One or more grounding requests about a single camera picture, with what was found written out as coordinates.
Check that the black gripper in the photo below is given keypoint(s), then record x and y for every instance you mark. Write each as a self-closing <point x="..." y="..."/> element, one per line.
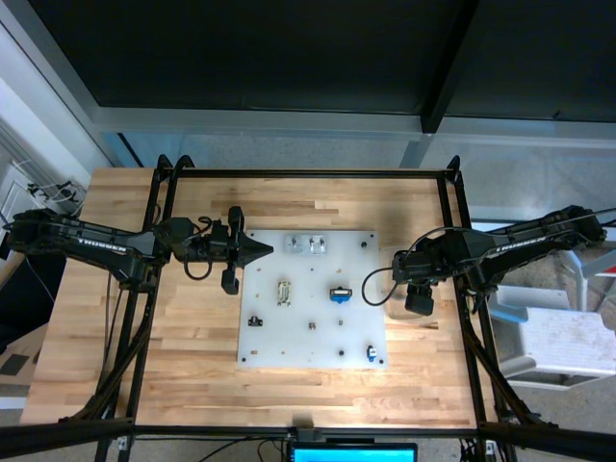
<point x="235" y="219"/>
<point x="418" y="300"/>

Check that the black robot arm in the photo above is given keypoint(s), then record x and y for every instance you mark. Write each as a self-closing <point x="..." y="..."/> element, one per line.
<point x="529" y="245"/>
<point x="96" y="240"/>

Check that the beige connector housing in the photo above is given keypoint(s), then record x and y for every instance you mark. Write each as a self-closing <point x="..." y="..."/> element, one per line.
<point x="284" y="293"/>

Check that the blue and black connector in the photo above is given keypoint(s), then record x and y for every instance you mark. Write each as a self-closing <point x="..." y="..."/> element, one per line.
<point x="340" y="293"/>

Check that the clear plastic tub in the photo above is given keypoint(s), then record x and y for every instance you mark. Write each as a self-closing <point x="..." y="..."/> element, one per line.
<point x="394" y="318"/>

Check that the aluminium plate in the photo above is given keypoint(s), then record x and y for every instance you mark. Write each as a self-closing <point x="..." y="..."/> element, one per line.
<point x="303" y="248"/>

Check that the blue rj45 socket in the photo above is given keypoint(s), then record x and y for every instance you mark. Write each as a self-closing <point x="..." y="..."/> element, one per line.
<point x="371" y="352"/>

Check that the black clamp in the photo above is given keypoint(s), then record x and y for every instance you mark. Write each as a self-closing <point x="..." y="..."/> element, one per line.
<point x="255" y="321"/>

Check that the white task board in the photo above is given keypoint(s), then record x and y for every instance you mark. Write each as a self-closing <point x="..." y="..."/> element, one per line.
<point x="289" y="346"/>

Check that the white step stool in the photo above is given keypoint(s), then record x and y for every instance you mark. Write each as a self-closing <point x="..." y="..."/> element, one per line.
<point x="553" y="337"/>

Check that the screen with blue edge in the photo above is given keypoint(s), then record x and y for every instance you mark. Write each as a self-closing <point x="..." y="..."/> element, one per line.
<point x="351" y="454"/>

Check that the cardboard box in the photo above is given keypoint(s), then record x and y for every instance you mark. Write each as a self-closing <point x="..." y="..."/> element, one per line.
<point x="24" y="346"/>

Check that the black aluminium table frame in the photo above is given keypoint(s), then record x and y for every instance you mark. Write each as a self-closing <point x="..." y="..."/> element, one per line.
<point x="308" y="171"/>

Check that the black low camera mount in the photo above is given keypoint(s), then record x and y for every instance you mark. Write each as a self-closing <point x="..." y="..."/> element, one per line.
<point x="303" y="427"/>

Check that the black vertical post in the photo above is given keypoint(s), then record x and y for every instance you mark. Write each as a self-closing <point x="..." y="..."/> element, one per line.
<point x="445" y="72"/>

